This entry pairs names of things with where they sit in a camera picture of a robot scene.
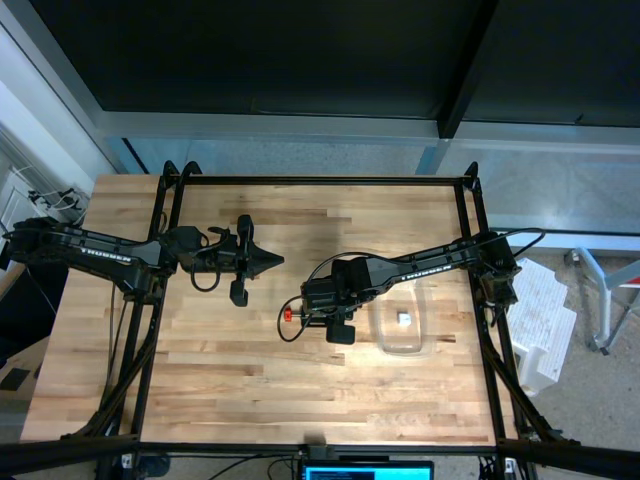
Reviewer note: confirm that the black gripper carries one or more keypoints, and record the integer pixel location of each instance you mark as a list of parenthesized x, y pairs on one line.
[(245, 260), (325, 300)]

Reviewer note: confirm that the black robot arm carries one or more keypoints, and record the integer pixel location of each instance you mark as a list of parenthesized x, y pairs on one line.
[(100, 252), (425, 270)]

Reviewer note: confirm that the black vise with red knob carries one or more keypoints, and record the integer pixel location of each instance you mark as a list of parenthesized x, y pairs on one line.
[(288, 314)]

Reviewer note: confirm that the clear plastic tub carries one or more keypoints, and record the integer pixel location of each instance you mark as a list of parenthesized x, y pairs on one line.
[(392, 342)]

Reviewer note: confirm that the small white block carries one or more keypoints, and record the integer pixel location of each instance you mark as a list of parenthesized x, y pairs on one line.
[(404, 318)]

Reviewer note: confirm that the laptop screen with blue edge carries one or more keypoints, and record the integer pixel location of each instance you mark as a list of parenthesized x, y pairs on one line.
[(365, 472)]

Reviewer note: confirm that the brown cardboard box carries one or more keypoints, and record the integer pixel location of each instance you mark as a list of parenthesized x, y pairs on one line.
[(30, 357)]

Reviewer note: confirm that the black metal frame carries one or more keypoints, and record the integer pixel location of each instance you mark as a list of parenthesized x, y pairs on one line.
[(320, 180)]

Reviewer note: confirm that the black low camera mount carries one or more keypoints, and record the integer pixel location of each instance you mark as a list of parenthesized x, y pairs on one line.
[(316, 450)]

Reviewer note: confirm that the black curved frame foot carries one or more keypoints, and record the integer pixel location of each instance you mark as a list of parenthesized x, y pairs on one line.
[(472, 172)]

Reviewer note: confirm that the grey metal chair frame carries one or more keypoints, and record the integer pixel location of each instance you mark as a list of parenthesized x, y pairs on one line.
[(605, 320)]

